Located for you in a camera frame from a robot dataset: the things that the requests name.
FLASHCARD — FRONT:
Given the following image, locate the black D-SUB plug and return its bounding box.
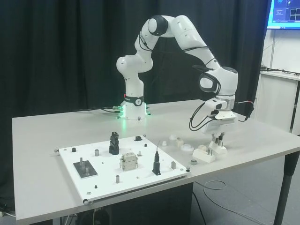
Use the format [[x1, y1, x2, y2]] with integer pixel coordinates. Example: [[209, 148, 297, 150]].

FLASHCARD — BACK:
[[108, 131, 120, 156]]

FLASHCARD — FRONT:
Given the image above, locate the white task board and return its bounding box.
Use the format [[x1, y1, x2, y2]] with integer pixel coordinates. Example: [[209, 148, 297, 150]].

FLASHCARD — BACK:
[[57, 135, 192, 204]]

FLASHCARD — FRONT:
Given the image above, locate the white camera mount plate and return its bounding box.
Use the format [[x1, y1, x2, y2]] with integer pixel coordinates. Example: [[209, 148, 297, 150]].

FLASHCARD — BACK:
[[214, 110, 236, 120]]

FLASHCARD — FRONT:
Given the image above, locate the white peg holder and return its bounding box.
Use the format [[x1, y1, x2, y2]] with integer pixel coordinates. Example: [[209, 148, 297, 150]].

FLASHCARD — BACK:
[[192, 147, 216, 163], [209, 140, 228, 155]]

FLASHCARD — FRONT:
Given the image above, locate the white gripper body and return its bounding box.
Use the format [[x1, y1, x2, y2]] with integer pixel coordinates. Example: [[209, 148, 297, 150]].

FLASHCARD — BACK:
[[202, 120, 237, 135]]

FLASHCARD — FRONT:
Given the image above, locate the black box under table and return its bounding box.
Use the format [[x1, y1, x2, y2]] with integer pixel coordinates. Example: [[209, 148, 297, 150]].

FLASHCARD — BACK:
[[103, 181, 195, 225]]

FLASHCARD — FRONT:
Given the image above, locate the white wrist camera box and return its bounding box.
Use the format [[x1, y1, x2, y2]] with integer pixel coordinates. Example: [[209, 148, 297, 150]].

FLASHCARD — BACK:
[[204, 99, 229, 111]]

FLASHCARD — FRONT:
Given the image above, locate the dark table leg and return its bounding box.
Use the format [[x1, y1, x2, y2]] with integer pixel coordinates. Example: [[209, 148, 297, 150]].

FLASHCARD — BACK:
[[273, 152, 296, 225]]

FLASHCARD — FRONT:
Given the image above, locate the white cabinet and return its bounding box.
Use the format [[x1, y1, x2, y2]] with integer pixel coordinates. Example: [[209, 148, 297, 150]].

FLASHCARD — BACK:
[[249, 70, 300, 136]]

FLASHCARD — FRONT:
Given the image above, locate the black plug with short cable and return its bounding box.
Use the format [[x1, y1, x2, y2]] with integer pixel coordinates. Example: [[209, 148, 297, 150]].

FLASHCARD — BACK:
[[151, 140, 162, 176]]

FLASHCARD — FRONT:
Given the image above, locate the black curtain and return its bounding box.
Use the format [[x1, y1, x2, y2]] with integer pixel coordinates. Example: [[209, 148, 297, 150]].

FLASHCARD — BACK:
[[0, 0, 272, 211]]

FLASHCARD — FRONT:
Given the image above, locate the beige waterproof plug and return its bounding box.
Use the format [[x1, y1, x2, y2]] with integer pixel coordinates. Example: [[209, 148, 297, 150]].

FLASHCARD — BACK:
[[119, 152, 138, 170]]

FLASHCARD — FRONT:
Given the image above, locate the blue screen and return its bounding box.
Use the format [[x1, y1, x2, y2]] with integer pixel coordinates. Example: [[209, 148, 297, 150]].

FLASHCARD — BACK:
[[266, 0, 300, 30]]

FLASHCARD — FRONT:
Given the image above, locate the thin dark floor cable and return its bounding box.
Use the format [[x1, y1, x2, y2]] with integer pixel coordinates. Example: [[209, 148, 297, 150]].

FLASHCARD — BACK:
[[196, 180, 282, 225]]

